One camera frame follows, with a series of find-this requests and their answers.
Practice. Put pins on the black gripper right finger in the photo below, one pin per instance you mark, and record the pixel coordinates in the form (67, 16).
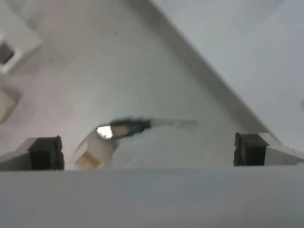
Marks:
(249, 149)

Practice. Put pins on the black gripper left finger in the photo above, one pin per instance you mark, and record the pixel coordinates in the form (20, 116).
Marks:
(45, 154)

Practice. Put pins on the black Ethernet plug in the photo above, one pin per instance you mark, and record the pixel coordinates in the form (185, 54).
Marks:
(128, 126)

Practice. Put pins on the white task board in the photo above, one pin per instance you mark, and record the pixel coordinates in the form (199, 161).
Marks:
(261, 47)

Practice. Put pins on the white square peg holder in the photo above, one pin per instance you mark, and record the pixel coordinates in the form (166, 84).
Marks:
(23, 35)

